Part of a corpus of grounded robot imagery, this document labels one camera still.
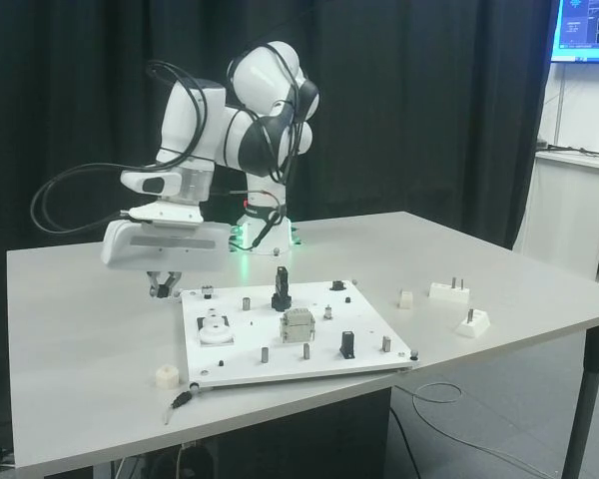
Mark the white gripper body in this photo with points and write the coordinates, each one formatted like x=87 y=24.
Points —
x=165 y=249

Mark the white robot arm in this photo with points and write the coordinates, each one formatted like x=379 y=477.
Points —
x=189 y=115

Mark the large metal round peg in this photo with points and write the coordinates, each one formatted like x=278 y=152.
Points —
x=247 y=303

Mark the large metal square peg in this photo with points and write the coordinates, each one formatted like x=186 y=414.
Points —
x=387 y=344

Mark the white peg holder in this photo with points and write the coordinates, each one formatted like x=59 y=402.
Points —
x=448 y=294
x=471 y=328

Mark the ribbed metal BNC plug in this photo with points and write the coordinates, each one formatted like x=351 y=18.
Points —
x=207 y=290

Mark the white medium gear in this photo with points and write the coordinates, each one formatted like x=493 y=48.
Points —
x=212 y=324

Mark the white large gear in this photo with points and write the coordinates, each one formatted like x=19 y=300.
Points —
x=217 y=338

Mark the black D-SUB plug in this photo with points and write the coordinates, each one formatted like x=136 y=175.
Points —
x=281 y=294

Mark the black Ethernet plug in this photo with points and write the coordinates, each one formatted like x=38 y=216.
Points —
x=182 y=399

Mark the white task board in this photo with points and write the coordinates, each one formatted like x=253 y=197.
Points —
x=319 y=369

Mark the black box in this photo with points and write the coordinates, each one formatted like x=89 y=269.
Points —
x=254 y=434

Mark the black curtain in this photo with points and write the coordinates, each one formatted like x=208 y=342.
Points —
x=80 y=100

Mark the black USB plug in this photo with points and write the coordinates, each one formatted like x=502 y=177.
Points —
x=347 y=344

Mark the white cabinet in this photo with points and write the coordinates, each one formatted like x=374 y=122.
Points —
x=569 y=214

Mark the dark grey table leg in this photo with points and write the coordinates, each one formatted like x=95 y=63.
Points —
x=586 y=399

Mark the blue screen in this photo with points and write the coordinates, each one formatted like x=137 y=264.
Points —
x=584 y=30

